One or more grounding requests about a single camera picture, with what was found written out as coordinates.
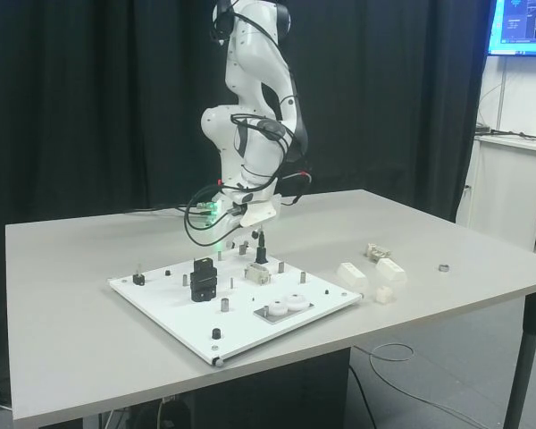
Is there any black table leg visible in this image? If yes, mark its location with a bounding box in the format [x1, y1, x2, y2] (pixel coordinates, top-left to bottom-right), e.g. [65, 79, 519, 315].
[503, 290, 536, 429]

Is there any white large gear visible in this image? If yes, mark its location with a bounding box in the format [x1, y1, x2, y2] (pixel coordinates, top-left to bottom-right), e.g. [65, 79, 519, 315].
[284, 292, 309, 312]

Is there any white long holder block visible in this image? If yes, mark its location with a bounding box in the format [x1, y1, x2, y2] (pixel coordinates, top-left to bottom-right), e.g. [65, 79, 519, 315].
[375, 257, 408, 285]
[336, 262, 370, 292]

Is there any small white holder block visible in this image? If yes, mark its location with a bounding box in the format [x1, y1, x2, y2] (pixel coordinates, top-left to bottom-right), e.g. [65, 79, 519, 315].
[374, 285, 398, 306]

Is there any blue screen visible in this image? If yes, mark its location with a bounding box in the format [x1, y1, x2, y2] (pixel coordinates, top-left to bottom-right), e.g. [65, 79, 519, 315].
[486, 0, 536, 57]

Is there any black curtain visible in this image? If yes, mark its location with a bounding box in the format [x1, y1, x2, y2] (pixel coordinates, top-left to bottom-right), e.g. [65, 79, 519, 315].
[0, 0, 498, 424]

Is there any beige Ethernet plug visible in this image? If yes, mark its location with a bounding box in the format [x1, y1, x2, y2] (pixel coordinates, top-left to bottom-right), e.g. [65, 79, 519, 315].
[364, 241, 393, 261]

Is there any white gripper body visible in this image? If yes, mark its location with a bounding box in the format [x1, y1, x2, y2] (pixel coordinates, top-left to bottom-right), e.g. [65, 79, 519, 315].
[239, 195, 281, 228]

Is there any black base cable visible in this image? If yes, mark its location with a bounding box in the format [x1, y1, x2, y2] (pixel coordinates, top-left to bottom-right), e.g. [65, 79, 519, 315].
[128, 203, 215, 219]

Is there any black waterproof plug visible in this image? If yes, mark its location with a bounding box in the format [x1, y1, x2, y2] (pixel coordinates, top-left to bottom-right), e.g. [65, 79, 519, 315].
[255, 228, 270, 265]

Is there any white cabinet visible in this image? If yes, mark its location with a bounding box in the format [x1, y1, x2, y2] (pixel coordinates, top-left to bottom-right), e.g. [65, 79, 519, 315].
[455, 132, 536, 260]

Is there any white task board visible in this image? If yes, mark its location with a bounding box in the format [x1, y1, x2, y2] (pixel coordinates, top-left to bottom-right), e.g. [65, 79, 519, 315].
[107, 254, 364, 368]

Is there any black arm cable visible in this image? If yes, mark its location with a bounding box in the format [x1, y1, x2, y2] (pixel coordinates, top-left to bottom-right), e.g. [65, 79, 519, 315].
[184, 0, 314, 248]

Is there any black D-SUB plug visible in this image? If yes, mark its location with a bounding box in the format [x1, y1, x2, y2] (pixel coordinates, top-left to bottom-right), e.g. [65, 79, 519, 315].
[190, 257, 219, 304]

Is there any grey floor cable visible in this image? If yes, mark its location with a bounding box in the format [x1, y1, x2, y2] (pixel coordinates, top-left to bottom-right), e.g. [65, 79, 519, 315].
[367, 342, 519, 426]

